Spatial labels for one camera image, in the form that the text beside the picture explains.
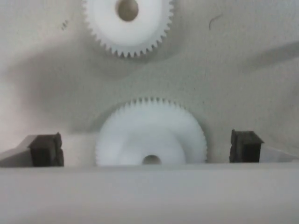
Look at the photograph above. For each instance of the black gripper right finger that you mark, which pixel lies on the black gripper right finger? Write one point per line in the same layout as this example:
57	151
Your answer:
245	149

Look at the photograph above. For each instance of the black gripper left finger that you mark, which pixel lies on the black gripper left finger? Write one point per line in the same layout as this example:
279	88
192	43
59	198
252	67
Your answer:
44	151

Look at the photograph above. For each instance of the white medium gear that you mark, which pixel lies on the white medium gear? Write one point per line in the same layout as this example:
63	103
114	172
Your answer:
140	130

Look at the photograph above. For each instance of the white large gear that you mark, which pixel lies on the white large gear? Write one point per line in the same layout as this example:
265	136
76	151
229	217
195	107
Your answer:
105	25

